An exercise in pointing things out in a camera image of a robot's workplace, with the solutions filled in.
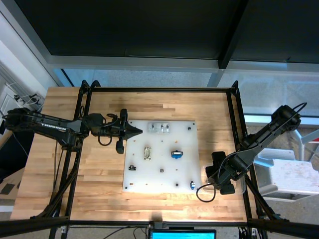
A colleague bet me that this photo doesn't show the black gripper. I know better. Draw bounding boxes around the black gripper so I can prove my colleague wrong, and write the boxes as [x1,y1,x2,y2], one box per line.
[99,109,144,154]
[208,151,236,196]

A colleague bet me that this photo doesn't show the clear plastic tub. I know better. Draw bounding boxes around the clear plastic tub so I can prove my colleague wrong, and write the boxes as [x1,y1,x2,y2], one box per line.
[200,163,247,195]

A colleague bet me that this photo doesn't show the aluminium bar with screws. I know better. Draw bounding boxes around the aluminium bar with screws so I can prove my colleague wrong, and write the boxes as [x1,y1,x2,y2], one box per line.
[148,121,171,134]

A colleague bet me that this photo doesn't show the white board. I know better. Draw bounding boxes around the white board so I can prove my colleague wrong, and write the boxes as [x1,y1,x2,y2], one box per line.
[123,120,202,194]

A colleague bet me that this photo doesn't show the blue screen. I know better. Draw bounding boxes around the blue screen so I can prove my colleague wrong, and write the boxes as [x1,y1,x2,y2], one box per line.
[149,229,217,239]

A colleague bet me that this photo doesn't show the white step stool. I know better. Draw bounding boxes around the white step stool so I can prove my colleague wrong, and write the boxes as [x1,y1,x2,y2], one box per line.
[254,121,319,203]

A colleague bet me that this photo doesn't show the tan cardboard sheet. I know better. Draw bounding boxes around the tan cardboard sheet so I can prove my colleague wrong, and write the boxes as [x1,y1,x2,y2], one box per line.
[0,166,25,200]

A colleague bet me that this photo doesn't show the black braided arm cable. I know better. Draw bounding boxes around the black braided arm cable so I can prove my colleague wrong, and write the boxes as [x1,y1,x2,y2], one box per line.
[97,129,112,146]

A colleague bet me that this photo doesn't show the black metal frame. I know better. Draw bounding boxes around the black metal frame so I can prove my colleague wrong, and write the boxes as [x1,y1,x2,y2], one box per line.
[0,79,319,239]

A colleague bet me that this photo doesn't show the black and white cable bundle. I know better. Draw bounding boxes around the black and white cable bundle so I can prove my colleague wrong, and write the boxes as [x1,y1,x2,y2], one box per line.
[13,93,42,106]

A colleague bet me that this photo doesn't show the thin black shoulder cable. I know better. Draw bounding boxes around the thin black shoulder cable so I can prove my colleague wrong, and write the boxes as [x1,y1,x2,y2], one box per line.
[290,102,308,118]

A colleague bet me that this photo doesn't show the black square post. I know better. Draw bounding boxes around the black square post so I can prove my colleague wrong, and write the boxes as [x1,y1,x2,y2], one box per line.
[218,0,250,70]

